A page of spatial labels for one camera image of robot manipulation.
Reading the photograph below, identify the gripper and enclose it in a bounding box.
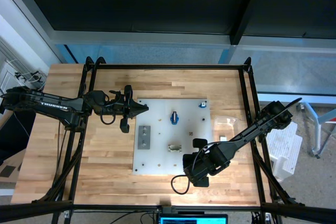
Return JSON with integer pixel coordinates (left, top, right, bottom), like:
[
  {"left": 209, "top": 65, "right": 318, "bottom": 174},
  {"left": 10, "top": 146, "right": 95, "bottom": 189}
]
[
  {"left": 112, "top": 84, "right": 150, "bottom": 134},
  {"left": 192, "top": 138, "right": 211, "bottom": 188}
]

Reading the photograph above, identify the beige connector housing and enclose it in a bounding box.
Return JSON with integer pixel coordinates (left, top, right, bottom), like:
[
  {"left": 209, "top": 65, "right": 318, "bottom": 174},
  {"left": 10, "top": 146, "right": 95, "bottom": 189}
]
[{"left": 167, "top": 143, "right": 184, "bottom": 155}]

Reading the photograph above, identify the blue connector holder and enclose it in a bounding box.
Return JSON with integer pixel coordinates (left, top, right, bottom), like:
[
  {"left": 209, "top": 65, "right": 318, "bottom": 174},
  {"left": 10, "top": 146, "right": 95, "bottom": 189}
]
[{"left": 169, "top": 111, "right": 180, "bottom": 126}]

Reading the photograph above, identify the grey metal plate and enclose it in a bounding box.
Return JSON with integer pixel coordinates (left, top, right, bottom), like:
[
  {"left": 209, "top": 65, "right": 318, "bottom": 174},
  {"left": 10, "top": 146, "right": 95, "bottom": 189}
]
[{"left": 134, "top": 125, "right": 152, "bottom": 151}]

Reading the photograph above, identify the white task board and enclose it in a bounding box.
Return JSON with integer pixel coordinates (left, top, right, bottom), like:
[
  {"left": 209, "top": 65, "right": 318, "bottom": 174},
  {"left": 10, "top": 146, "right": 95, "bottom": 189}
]
[{"left": 132, "top": 98, "right": 212, "bottom": 176}]

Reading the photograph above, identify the clear plastic tub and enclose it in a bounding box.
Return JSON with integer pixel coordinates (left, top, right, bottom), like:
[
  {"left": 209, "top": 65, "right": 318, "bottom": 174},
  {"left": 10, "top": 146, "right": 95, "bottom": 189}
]
[{"left": 213, "top": 115, "right": 240, "bottom": 145}]

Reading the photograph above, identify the laptop screen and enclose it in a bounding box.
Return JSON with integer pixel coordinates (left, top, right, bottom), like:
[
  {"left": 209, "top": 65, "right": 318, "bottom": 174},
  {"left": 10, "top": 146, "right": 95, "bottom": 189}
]
[{"left": 156, "top": 214, "right": 228, "bottom": 224}]

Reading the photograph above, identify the white foam block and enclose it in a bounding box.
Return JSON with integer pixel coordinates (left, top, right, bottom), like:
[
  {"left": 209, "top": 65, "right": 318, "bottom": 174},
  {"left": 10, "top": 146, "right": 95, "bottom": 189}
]
[{"left": 267, "top": 122, "right": 299, "bottom": 183}]

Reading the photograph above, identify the grey metal stand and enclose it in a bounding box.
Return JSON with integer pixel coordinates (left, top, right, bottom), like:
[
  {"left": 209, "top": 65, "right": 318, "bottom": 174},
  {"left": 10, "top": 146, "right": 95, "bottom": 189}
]
[{"left": 296, "top": 102, "right": 336, "bottom": 159}]

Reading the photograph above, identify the brown cardboard box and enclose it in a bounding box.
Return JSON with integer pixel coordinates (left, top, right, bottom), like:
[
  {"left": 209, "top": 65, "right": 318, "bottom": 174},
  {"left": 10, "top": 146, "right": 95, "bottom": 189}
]
[{"left": 0, "top": 147, "right": 27, "bottom": 183}]

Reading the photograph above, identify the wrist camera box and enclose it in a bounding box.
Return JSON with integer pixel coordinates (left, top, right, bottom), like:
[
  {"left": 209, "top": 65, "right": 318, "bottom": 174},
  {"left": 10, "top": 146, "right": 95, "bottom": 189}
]
[{"left": 183, "top": 153, "right": 197, "bottom": 180}]

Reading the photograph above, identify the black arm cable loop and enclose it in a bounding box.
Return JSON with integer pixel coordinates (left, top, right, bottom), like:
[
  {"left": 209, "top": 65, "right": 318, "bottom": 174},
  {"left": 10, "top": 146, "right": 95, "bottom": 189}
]
[{"left": 99, "top": 111, "right": 118, "bottom": 126}]

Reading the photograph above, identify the black aluminium frame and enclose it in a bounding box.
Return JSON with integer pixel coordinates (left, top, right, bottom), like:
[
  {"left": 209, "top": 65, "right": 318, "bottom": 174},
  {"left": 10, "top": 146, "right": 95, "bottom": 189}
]
[{"left": 0, "top": 56, "right": 336, "bottom": 224}]

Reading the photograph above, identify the black table camera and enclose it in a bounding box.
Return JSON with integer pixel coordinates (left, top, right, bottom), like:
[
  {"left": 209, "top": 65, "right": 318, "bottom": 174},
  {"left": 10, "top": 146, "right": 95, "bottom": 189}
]
[{"left": 160, "top": 202, "right": 173, "bottom": 214}]

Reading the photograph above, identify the black upright post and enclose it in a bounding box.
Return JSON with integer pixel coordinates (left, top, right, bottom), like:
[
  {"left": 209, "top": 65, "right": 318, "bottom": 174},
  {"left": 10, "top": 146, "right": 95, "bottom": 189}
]
[{"left": 229, "top": 0, "right": 263, "bottom": 46}]

